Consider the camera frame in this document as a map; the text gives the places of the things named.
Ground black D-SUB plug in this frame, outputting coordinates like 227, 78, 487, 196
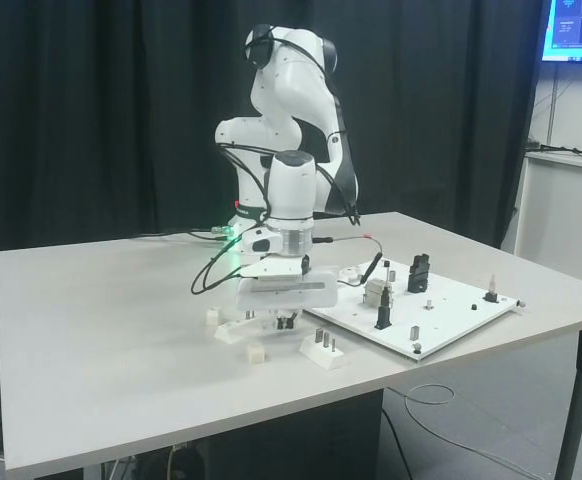
408, 253, 431, 294

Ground black curtains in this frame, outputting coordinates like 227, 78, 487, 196
0, 0, 545, 254

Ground white task board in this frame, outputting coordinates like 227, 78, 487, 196
303, 260, 525, 362

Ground black upright plug thin rod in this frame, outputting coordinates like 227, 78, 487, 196
374, 263, 392, 332

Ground white square peg holder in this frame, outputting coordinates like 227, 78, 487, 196
299, 334, 348, 372

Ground grey table leg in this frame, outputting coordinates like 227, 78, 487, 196
555, 329, 582, 480

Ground white cabinet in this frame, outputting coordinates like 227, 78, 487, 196
513, 147, 582, 291

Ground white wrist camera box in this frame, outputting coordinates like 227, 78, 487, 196
243, 228, 282, 254

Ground white round peg holder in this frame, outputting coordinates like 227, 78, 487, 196
214, 317, 272, 345

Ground blue screen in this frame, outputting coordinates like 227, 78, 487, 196
540, 0, 582, 64

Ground silver wrist ring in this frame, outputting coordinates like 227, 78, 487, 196
277, 227, 315, 257

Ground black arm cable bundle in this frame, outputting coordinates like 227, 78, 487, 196
189, 24, 362, 296

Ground thin grey cable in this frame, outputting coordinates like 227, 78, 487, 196
403, 382, 562, 476

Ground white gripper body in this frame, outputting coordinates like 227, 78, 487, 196
234, 269, 339, 312

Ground black base cable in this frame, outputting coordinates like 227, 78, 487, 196
138, 227, 232, 244

